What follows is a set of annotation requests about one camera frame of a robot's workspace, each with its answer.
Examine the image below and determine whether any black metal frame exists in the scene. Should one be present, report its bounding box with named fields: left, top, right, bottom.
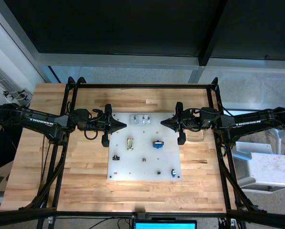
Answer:
left=0, top=76, right=285, bottom=229

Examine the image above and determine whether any white plastic stool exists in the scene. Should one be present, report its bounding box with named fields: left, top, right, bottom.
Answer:
left=232, top=140, right=285, bottom=193

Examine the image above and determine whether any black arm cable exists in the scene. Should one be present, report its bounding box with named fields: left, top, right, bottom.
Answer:
left=217, top=101, right=234, bottom=117
left=83, top=127, right=98, bottom=141

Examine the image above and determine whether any black table-level camera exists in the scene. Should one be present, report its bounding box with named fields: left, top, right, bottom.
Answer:
left=135, top=209, right=150, bottom=219

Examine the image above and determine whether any blue lit screen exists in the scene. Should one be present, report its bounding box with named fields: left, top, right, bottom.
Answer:
left=134, top=219, right=197, bottom=229

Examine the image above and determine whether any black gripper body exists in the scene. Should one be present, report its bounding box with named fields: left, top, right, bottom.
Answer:
left=176, top=102, right=196, bottom=146
left=94, top=104, right=113, bottom=147

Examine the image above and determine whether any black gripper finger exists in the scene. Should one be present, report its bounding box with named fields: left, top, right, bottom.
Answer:
left=112, top=114, right=127, bottom=126
left=160, top=123, right=177, bottom=132
left=112, top=125, right=127, bottom=136
left=160, top=114, right=177, bottom=124

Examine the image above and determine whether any clear plastic tub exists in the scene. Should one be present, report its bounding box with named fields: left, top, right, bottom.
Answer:
left=183, top=128, right=204, bottom=144

